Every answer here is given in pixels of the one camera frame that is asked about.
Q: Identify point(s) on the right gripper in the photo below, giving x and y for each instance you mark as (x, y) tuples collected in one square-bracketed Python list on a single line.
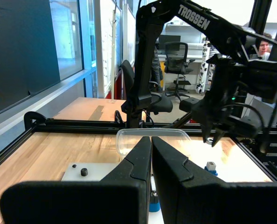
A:
[(220, 109)]

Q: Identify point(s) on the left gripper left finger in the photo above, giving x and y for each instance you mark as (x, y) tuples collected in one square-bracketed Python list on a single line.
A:
[(82, 203)]

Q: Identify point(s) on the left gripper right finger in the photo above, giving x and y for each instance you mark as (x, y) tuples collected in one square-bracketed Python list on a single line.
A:
[(210, 203)]

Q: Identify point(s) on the steel nut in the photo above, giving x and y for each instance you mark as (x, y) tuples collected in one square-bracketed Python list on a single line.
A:
[(209, 140)]

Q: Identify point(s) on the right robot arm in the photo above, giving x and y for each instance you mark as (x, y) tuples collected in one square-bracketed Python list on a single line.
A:
[(143, 58)]

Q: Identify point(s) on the clear plastic container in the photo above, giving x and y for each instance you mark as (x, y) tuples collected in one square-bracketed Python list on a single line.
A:
[(129, 142)]

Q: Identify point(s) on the black threaded stud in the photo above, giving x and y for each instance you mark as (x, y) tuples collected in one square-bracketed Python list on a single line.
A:
[(84, 172)]

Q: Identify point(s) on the blue socket block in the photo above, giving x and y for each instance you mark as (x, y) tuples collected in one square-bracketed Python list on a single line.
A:
[(154, 205), (211, 168)]

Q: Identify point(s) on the white task board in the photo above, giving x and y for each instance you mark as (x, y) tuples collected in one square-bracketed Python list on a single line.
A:
[(99, 171)]

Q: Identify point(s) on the beige many-pin connector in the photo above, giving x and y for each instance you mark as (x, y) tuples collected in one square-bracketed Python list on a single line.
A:
[(153, 184)]

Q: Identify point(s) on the black office chair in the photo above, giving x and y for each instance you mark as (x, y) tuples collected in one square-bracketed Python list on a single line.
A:
[(177, 67), (129, 77)]

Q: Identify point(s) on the wooden desk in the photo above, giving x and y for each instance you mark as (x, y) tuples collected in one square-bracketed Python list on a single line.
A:
[(82, 108)]

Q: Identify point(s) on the person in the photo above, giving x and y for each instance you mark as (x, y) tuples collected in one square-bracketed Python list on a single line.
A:
[(264, 47)]

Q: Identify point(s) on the black computer monitor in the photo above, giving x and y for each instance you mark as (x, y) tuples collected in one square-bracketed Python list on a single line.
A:
[(170, 40)]

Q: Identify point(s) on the black frame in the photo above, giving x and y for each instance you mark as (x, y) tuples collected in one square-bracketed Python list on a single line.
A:
[(71, 126)]

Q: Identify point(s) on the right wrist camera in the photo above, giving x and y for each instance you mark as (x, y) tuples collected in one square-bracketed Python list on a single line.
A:
[(266, 79)]

